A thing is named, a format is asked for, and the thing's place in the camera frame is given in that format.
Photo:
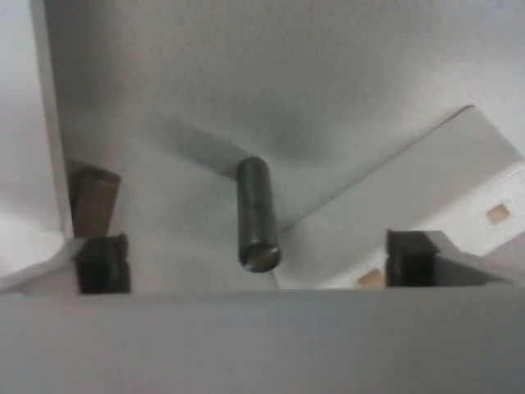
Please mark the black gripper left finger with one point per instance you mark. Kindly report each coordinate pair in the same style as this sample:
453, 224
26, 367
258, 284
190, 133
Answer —
102, 267

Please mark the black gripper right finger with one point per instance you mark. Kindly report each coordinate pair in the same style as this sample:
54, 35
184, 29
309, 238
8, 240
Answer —
410, 262

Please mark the long white peg holder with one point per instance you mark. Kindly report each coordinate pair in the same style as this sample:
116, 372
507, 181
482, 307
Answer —
451, 164

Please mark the metal round peg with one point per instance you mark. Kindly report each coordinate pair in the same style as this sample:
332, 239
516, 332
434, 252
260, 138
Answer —
256, 213

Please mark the white task board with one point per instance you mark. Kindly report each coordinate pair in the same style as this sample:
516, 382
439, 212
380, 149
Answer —
24, 102

